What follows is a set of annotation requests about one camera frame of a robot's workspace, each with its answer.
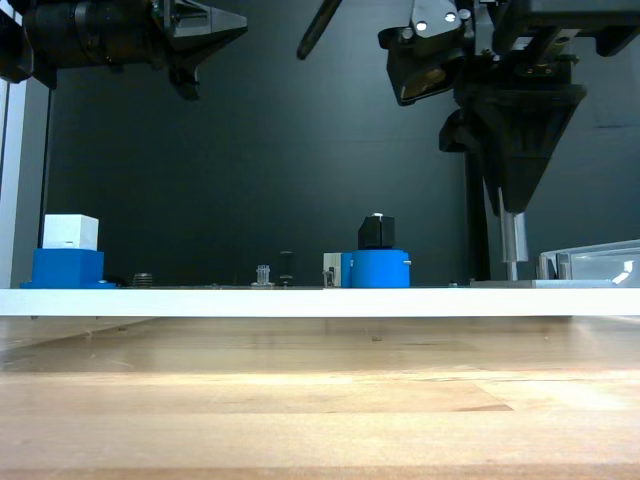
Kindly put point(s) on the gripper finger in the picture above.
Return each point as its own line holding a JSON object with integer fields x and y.
{"x": 525, "y": 140}
{"x": 220, "y": 25}
{"x": 457, "y": 132}

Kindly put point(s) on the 16mm metal cylinder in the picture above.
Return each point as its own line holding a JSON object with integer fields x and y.
{"x": 515, "y": 240}

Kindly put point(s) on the white taskboard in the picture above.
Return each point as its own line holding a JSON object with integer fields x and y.
{"x": 250, "y": 302}

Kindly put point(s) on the black vertical pillar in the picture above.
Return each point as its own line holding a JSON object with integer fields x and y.
{"x": 476, "y": 235}

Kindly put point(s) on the black D-sub connector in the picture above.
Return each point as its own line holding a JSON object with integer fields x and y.
{"x": 377, "y": 232}

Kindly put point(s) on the clear plastic tub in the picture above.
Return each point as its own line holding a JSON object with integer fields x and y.
{"x": 600, "y": 265}

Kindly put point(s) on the grey metal peg plate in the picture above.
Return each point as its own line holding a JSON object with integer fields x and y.
{"x": 500, "y": 284}

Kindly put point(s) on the white block connector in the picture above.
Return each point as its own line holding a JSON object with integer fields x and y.
{"x": 70, "y": 231}

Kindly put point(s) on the black knurled screw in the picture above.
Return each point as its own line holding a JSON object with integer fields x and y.
{"x": 143, "y": 280}

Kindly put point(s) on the small black socket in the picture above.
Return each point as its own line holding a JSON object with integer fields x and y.
{"x": 286, "y": 265}

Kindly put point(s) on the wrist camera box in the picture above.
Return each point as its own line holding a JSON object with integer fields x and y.
{"x": 425, "y": 75}

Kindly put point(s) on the blue round connector mount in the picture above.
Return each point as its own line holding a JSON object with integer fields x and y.
{"x": 380, "y": 270}

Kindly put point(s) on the small blue block mount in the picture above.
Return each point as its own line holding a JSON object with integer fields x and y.
{"x": 67, "y": 267}

